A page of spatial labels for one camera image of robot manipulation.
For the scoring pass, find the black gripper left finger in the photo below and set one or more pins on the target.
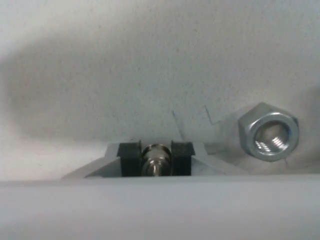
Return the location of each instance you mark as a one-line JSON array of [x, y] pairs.
[[128, 160]]

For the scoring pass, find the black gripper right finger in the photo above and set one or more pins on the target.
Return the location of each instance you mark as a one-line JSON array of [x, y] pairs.
[[182, 160]]

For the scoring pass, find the metal BNC plug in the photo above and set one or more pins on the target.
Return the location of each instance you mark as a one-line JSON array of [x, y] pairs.
[[156, 160]]

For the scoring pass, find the metal hex nut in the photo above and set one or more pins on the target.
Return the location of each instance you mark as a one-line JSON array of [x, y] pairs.
[[250, 117]]

